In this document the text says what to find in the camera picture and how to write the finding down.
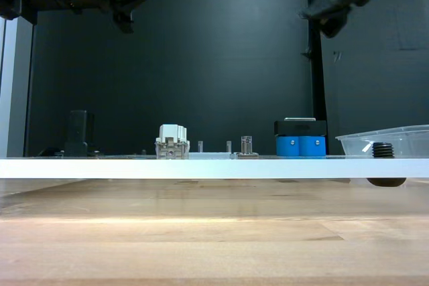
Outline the black threaded stud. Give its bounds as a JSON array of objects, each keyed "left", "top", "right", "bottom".
[{"left": 372, "top": 142, "right": 396, "bottom": 159}]

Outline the short steel peg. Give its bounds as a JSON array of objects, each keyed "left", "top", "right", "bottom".
[{"left": 231, "top": 135, "right": 260, "bottom": 159}]

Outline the black post block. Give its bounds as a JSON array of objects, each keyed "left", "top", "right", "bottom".
[{"left": 63, "top": 109, "right": 97, "bottom": 157}]

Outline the beige many-pin connector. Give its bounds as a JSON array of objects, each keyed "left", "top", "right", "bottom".
[{"left": 154, "top": 124, "right": 192, "bottom": 160}]

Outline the white task board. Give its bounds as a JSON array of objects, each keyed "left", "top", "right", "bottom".
[{"left": 0, "top": 155, "right": 429, "bottom": 188}]

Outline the clear plastic container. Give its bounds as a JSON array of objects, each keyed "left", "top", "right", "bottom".
[{"left": 334, "top": 125, "right": 429, "bottom": 159}]

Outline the blue socket block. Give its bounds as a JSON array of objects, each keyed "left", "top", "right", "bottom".
[
  {"left": 299, "top": 135, "right": 326, "bottom": 158},
  {"left": 275, "top": 136, "right": 301, "bottom": 158}
]

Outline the black frame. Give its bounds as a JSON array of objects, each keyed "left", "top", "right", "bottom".
[{"left": 304, "top": 0, "right": 328, "bottom": 123}]

